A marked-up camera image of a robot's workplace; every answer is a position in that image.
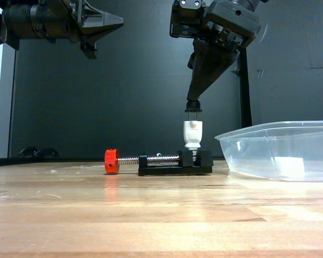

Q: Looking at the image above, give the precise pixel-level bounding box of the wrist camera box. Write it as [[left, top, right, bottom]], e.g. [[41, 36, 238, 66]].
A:
[[169, 0, 208, 38]]

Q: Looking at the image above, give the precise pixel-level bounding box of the black vise orange knob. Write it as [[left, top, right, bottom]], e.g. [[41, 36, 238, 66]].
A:
[[104, 148, 214, 177]]

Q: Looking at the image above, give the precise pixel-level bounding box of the black building column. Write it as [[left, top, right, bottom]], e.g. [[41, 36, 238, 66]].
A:
[[238, 48, 252, 128]]

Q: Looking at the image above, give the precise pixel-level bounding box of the black power plug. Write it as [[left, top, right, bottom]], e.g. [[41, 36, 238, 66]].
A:
[[185, 99, 204, 122]]

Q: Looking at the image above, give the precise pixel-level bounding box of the clear plastic tub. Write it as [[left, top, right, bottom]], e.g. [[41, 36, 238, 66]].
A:
[[214, 120, 323, 183]]

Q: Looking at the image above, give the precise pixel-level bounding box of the black aluminium frame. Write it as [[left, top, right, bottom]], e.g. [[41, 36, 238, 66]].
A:
[[0, 146, 108, 167]]

